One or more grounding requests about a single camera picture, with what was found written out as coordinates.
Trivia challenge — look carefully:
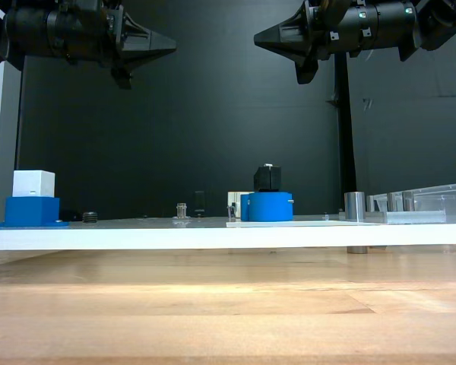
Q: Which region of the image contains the large steel cylinder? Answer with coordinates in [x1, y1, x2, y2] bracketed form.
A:
[344, 192, 367, 255]

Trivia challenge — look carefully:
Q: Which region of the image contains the black D-sub connector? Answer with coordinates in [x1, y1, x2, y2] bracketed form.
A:
[253, 163, 281, 192]

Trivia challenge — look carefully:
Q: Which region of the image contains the white cube block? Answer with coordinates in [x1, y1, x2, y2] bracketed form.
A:
[12, 170, 56, 198]

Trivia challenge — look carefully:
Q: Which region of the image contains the white connector housing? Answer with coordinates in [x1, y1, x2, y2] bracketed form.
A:
[226, 192, 252, 221]

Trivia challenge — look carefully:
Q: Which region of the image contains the blue round holder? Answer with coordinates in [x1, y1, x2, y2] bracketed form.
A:
[239, 192, 294, 222]

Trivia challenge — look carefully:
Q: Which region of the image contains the blue square holder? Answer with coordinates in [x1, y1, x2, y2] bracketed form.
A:
[0, 196, 70, 228]

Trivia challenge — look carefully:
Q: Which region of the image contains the white board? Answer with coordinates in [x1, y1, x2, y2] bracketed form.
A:
[0, 217, 456, 252]

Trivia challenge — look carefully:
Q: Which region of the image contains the black frame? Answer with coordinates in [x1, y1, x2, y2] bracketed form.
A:
[326, 49, 358, 212]

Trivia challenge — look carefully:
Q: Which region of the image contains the grey metal base plate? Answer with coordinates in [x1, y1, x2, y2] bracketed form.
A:
[337, 211, 448, 225]

